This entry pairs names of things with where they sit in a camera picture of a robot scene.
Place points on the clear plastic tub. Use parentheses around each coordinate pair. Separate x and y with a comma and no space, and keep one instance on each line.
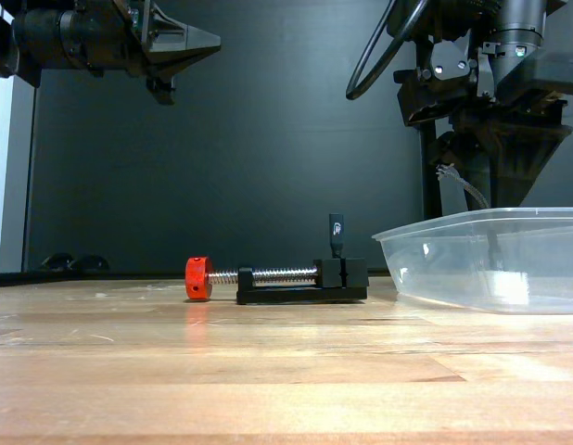
(407,259)

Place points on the black clamp with red knob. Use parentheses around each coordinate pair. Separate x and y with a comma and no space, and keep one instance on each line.
(291,294)

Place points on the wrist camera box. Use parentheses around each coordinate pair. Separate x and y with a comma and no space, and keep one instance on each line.
(421,104)

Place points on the black frame rail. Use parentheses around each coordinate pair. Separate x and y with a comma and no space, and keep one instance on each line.
(82,277)

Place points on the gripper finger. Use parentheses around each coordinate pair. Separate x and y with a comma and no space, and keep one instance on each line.
(175,37)
(175,62)
(527,162)
(476,157)

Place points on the black frame corner bracket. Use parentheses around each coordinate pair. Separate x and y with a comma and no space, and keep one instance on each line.
(89,263)
(57,262)

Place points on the black frame post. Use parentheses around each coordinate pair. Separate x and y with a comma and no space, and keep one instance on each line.
(430,194)

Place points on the black USB-C socket adapter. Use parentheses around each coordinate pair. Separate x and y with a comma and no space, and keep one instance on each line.
(336,229)

